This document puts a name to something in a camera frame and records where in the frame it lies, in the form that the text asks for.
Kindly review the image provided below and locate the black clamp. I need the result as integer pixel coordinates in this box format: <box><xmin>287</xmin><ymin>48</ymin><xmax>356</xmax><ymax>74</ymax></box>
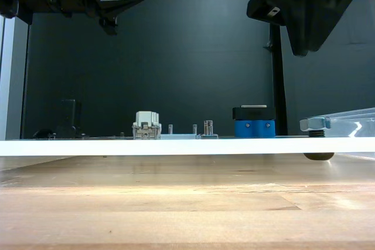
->
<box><xmin>32</xmin><ymin>98</ymin><xmax>83</xmax><ymax>139</ymax></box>

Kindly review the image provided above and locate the black building column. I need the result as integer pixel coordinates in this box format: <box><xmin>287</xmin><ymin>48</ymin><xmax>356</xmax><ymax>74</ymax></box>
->
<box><xmin>263</xmin><ymin>24</ymin><xmax>291</xmax><ymax>137</ymax></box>

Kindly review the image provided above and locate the black round foot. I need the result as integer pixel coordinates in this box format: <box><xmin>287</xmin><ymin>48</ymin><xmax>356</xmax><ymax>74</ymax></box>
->
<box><xmin>302</xmin><ymin>152</ymin><xmax>335</xmax><ymax>162</ymax></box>

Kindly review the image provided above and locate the silver M12 hex nut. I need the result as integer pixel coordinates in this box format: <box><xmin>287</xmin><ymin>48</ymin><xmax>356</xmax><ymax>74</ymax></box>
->
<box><xmin>299</xmin><ymin>117</ymin><xmax>332</xmax><ymax>132</ymax></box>

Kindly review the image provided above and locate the small metal connector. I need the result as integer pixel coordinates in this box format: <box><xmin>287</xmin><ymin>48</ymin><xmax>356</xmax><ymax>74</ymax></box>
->
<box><xmin>196</xmin><ymin>119</ymin><xmax>220</xmax><ymax>139</ymax></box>

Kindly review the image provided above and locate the clear plastic tub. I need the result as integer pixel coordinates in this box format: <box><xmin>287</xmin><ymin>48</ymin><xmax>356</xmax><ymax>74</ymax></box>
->
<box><xmin>306</xmin><ymin>107</ymin><xmax>375</xmax><ymax>160</ymax></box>

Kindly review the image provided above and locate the silver window frame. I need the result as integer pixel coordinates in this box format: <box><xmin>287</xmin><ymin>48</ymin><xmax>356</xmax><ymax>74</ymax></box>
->
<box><xmin>0</xmin><ymin>15</ymin><xmax>22</xmax><ymax>140</ymax></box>

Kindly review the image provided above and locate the grey connector housing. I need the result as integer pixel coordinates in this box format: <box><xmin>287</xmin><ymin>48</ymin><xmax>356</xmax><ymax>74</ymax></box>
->
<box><xmin>131</xmin><ymin>110</ymin><xmax>163</xmax><ymax>141</ymax></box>

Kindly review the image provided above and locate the white board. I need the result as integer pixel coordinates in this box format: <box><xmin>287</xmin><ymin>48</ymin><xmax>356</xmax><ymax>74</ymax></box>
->
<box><xmin>0</xmin><ymin>135</ymin><xmax>375</xmax><ymax>157</ymax></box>

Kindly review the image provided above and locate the blue and black connector mount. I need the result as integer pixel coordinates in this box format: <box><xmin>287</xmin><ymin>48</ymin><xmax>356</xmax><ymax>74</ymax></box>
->
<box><xmin>232</xmin><ymin>104</ymin><xmax>277</xmax><ymax>139</ymax></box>

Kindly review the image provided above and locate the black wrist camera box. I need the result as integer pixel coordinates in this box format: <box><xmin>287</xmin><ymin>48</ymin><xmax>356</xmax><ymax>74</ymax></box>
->
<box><xmin>247</xmin><ymin>0</ymin><xmax>289</xmax><ymax>27</ymax></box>

